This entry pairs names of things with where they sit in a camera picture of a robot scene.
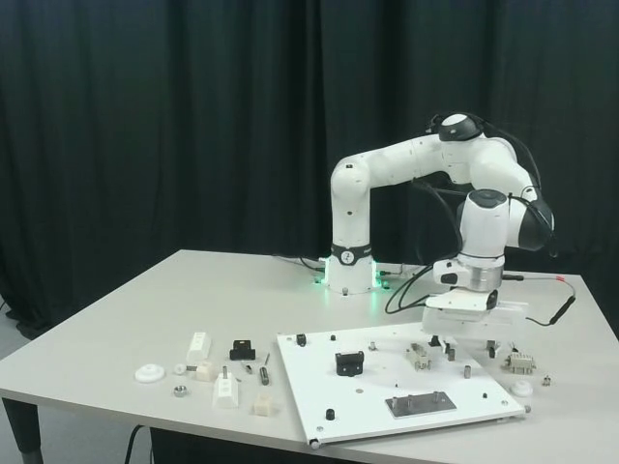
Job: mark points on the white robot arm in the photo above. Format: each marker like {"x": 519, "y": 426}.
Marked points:
{"x": 348, "y": 217}

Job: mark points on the white large gear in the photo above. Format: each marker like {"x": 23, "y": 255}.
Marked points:
{"x": 147, "y": 374}

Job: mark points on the large metal round peg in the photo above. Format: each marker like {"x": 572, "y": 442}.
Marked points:
{"x": 467, "y": 372}

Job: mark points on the white round peg holder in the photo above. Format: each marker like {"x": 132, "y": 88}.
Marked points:
{"x": 226, "y": 392}

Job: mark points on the white small gear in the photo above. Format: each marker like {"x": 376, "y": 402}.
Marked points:
{"x": 179, "y": 368}

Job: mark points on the black D-SUB plug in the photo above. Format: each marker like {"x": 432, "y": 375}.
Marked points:
{"x": 349, "y": 364}

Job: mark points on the small metal plug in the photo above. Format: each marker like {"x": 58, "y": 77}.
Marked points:
{"x": 547, "y": 381}

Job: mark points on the white task board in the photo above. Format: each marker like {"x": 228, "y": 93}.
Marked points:
{"x": 377, "y": 386}

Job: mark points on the dark metal bolt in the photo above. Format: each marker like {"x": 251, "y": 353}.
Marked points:
{"x": 265, "y": 376}

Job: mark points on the white long peg holder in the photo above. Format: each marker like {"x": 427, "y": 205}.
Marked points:
{"x": 198, "y": 345}

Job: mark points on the white square peg holder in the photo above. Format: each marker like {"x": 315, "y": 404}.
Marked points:
{"x": 264, "y": 404}
{"x": 205, "y": 371}

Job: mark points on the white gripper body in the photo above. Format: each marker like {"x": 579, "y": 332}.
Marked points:
{"x": 459, "y": 325}

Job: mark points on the black curtain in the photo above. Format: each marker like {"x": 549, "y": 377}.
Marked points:
{"x": 145, "y": 121}

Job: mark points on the metal hex nut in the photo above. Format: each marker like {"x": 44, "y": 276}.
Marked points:
{"x": 180, "y": 390}

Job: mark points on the white medium gear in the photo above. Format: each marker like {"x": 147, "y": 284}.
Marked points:
{"x": 521, "y": 387}

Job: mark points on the beige multi-pin plug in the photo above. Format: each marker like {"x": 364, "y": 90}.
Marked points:
{"x": 516, "y": 364}

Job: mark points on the medium metal round peg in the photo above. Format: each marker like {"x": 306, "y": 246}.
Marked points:
{"x": 452, "y": 354}

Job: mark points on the black table leg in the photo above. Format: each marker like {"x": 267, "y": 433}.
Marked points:
{"x": 21, "y": 430}

